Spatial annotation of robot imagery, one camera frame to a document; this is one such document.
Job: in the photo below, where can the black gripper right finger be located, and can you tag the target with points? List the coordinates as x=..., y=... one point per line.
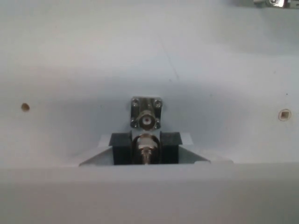
x=170, y=149

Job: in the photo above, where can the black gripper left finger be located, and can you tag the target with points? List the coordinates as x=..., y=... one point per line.
x=121, y=149

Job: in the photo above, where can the metal BNC plug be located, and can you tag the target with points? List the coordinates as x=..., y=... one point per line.
x=146, y=142

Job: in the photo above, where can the white task board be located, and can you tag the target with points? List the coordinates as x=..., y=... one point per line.
x=70, y=70

